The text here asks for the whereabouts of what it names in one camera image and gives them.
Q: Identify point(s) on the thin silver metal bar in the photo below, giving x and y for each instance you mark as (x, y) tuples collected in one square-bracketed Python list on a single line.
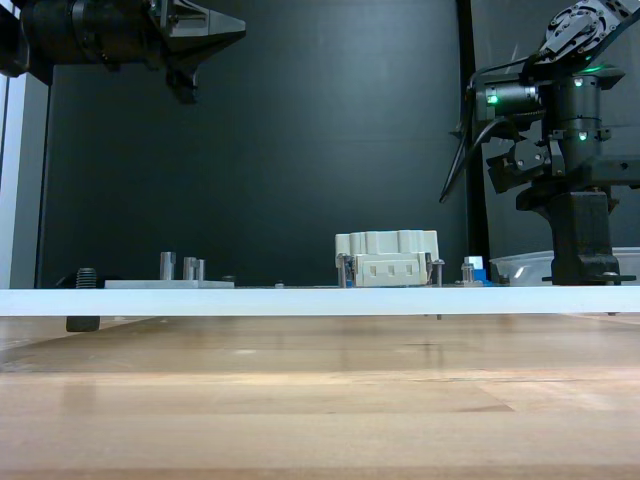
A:
[(201, 271)]

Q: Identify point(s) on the silver screw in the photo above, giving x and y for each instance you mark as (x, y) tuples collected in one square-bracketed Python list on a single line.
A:
[(438, 272), (343, 270)]

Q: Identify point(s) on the black aluminium frame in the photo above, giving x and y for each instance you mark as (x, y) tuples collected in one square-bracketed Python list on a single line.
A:
[(475, 225)]

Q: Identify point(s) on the silver standoff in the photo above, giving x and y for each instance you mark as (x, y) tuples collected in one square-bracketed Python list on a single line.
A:
[(468, 274)]

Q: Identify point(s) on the blue white connector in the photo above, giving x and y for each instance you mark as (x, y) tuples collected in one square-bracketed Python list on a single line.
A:
[(479, 277)]

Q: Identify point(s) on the black threaded foot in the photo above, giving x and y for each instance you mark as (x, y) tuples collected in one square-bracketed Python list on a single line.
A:
[(86, 278)]

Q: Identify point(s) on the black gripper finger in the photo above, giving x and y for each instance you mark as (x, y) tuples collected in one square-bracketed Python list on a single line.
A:
[(613, 200), (192, 52), (535, 199), (200, 22)]

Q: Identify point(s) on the white task board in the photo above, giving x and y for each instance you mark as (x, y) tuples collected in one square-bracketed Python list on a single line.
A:
[(320, 302)]

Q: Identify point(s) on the clear plastic tub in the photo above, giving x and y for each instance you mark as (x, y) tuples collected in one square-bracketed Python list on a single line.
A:
[(530, 260)]

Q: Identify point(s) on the tall silver metal bar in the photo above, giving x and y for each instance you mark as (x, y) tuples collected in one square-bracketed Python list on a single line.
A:
[(167, 267)]

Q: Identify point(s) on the grey metal plate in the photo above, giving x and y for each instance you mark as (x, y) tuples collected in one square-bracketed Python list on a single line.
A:
[(150, 284)]

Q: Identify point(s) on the black USB socket mount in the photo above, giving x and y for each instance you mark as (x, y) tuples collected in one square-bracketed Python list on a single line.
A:
[(580, 250)]

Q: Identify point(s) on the short silver metal bar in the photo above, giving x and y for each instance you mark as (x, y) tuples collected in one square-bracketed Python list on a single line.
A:
[(189, 270)]

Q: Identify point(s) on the beige connector insert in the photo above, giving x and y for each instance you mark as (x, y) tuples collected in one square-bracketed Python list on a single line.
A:
[(390, 242)]

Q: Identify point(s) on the beige connector base housing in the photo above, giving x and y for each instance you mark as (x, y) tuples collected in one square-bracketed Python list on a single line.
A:
[(382, 280)]

